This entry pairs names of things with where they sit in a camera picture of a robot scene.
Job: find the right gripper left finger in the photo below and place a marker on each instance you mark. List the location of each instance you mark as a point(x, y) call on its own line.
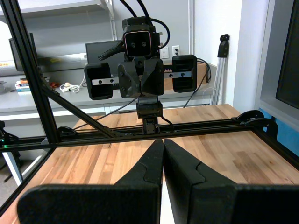
point(93, 205)

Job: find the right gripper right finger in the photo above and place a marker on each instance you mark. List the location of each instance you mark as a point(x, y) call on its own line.
point(233, 205)

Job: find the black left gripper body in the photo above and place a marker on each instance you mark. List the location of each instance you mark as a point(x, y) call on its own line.
point(99, 71)

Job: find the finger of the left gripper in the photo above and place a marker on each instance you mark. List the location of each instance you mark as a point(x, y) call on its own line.
point(128, 81)
point(154, 78)

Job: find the black computer monitor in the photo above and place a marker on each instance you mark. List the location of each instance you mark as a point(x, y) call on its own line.
point(100, 54)
point(15, 53)

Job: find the grey desk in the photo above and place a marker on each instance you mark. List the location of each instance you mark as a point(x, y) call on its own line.
point(70, 101)

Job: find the small orange object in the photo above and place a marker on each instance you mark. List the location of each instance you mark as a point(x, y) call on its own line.
point(53, 84)

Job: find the aluminium stand with black head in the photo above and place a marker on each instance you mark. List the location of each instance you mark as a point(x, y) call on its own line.
point(223, 46)

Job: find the stack of books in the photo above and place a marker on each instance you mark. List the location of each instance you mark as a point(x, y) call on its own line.
point(23, 86)

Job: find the blue panel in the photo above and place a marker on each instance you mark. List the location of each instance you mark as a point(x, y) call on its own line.
point(288, 137)

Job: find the white table leg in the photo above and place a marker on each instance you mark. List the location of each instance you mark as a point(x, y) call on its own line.
point(12, 168)

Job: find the white wall plate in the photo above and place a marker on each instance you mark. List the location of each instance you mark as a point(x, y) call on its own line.
point(164, 53)

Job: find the white wall outlet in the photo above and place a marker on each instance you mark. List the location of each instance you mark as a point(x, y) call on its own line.
point(175, 50)

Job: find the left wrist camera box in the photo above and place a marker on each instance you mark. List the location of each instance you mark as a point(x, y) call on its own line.
point(137, 44)

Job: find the black aluminium frame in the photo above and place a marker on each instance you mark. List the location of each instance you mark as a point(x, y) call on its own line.
point(32, 70)

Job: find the grey wall shelf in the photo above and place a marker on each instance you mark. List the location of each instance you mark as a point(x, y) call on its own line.
point(58, 7)

